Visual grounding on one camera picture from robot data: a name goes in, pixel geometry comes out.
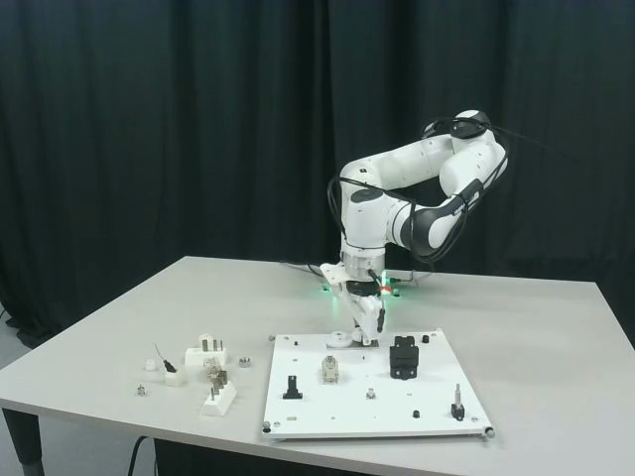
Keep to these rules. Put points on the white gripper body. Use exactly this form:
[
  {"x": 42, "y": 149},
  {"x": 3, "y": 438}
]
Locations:
[{"x": 368, "y": 312}]

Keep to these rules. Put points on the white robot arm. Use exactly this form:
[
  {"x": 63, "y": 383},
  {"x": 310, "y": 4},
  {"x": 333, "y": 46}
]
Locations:
[{"x": 397, "y": 158}]

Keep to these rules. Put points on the white large gear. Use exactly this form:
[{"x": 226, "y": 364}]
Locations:
[{"x": 340, "y": 339}]

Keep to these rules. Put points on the black rod with red tag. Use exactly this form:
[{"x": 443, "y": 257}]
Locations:
[{"x": 380, "y": 318}]

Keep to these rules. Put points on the black D-SUB plug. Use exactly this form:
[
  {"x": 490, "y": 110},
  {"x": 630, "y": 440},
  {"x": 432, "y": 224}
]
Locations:
[{"x": 404, "y": 359}]

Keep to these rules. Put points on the white task board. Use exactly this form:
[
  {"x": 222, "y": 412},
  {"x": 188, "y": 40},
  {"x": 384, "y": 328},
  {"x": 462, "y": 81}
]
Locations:
[{"x": 347, "y": 411}]

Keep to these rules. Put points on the metal round nut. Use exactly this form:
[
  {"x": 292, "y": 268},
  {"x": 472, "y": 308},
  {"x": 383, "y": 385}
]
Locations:
[{"x": 243, "y": 361}]

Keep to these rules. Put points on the metal square peg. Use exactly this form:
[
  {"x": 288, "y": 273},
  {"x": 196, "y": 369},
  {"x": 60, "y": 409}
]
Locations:
[{"x": 221, "y": 379}]

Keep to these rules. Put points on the silver metal plug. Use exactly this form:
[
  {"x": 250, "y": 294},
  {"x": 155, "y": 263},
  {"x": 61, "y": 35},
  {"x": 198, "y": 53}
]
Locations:
[{"x": 211, "y": 368}]

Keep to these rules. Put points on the white wedge peg holder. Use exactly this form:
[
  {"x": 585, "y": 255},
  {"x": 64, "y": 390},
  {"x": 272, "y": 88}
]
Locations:
[{"x": 218, "y": 404}]

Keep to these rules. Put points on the white block peg holder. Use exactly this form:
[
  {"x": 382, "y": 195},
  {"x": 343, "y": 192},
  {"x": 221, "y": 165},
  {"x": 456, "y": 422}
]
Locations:
[{"x": 196, "y": 357}]

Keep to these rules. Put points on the small white plug holder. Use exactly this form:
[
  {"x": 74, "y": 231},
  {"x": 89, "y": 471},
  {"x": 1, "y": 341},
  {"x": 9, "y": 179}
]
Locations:
[{"x": 176, "y": 381}]

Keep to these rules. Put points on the white square cube holder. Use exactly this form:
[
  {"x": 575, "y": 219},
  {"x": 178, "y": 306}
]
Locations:
[{"x": 149, "y": 366}]

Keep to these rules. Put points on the black curtain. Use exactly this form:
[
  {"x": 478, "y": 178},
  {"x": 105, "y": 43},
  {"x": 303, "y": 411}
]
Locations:
[{"x": 149, "y": 99}]

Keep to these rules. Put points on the black table leg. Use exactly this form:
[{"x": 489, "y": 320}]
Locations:
[{"x": 22, "y": 441}]

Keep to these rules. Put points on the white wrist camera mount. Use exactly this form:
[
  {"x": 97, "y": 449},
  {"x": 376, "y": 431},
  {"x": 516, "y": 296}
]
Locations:
[{"x": 332, "y": 272}]

